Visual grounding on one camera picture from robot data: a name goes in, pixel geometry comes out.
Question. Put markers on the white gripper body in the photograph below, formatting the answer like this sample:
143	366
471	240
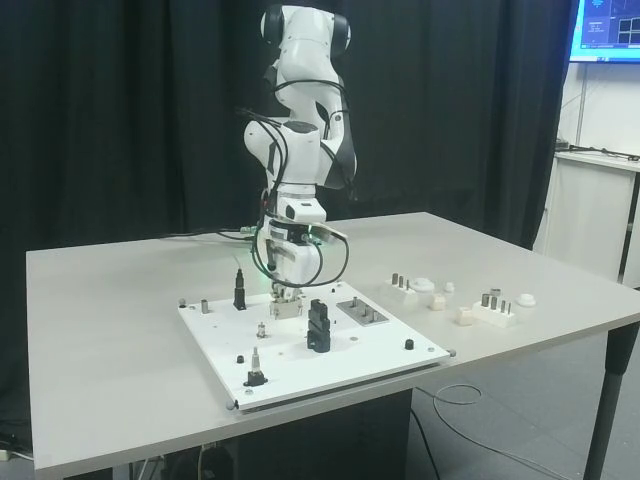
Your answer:
300	260

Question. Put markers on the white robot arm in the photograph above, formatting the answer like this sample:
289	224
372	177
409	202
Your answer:
300	50

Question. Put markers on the black D-SUB plug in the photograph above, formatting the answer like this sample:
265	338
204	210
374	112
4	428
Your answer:
317	325

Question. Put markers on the white peg holder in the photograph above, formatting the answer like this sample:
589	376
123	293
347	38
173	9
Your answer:
397	296
495	320

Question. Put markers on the white task board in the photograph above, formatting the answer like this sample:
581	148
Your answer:
280	370

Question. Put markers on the silver plug with black base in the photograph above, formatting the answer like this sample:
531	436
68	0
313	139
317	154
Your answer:
255	377

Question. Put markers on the white large gear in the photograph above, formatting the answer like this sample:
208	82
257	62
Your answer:
424	286

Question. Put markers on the small white cube holder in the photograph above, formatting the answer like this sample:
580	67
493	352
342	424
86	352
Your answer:
465	317
437	302

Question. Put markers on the white small gear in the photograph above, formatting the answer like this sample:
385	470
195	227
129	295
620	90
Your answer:
449	288

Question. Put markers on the black cabinet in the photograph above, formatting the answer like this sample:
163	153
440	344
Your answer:
325	440

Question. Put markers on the black curtain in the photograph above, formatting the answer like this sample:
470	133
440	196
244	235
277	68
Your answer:
125	125

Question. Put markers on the white medium gear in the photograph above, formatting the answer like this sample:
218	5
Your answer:
525	301

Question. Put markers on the dark table leg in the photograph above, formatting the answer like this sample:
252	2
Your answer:
607	400

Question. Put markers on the white power strip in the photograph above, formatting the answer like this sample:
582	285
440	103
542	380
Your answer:
4	455

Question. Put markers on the blue screen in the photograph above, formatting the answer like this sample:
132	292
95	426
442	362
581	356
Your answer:
605	30

